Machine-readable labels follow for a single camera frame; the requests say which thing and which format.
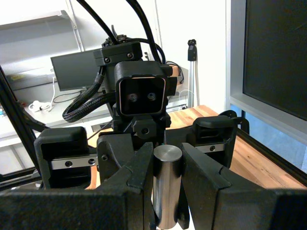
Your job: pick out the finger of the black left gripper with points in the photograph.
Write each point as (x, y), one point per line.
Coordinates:
(177, 139)

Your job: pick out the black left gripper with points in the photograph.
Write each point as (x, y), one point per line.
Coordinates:
(64, 143)

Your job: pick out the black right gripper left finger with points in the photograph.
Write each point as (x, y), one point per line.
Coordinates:
(72, 210)

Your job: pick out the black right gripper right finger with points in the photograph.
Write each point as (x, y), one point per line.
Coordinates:
(239, 210)

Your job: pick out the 16mm steel cylinder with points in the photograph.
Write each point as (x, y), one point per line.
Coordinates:
(166, 177)

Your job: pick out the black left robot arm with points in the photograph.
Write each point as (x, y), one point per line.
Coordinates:
(117, 55)

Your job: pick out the white office desk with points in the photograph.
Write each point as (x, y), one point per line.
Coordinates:
(55, 119)

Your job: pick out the tripod with black head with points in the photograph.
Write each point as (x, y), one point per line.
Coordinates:
(192, 50)

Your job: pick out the black computer monitor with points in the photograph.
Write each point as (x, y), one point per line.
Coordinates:
(74, 72)

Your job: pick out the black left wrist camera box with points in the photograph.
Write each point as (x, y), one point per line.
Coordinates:
(141, 95)

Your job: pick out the black aluminium frame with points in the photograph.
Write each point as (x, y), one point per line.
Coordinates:
(287, 169)

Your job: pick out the white wall shelf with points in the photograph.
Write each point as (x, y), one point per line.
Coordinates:
(36, 21)

